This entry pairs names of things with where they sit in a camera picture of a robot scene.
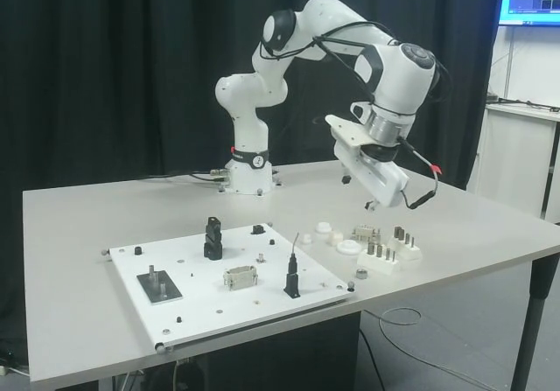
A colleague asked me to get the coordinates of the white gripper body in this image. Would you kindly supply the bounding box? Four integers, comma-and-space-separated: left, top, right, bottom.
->
332, 139, 411, 209

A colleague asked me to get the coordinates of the beige waterproof plug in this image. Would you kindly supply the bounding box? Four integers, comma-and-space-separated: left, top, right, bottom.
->
350, 225, 382, 244

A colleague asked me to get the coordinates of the white round peg holder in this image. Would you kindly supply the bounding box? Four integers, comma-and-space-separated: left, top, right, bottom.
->
355, 249, 402, 276

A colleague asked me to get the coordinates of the white square peg holder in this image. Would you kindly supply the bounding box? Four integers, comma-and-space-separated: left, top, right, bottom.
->
388, 236, 424, 262

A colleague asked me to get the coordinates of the black USB plug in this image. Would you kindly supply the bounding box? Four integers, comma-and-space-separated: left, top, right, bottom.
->
285, 232, 303, 284

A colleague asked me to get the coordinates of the white cabinet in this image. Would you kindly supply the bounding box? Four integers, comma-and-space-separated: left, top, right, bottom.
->
473, 101, 560, 227

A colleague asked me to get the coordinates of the black D-SUB plug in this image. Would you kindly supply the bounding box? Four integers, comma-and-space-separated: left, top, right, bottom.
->
202, 216, 225, 263

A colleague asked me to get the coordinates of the white task board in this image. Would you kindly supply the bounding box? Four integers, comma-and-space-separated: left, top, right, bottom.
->
101, 222, 356, 353

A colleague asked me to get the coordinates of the black tapered table leg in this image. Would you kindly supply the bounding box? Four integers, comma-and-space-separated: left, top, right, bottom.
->
520, 257, 554, 391

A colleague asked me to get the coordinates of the black curtain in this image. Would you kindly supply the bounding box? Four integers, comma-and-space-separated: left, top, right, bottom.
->
0, 0, 513, 366

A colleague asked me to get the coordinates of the grey looped cable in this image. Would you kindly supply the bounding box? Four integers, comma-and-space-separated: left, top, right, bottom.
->
377, 306, 467, 353

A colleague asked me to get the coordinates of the black cable with metal connector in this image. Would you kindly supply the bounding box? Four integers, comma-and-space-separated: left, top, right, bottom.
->
187, 168, 229, 181

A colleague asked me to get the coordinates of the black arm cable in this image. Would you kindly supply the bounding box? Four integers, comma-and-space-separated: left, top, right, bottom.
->
257, 18, 452, 116

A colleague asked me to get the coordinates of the black base cable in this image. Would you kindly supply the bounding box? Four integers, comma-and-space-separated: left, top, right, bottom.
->
146, 171, 228, 187

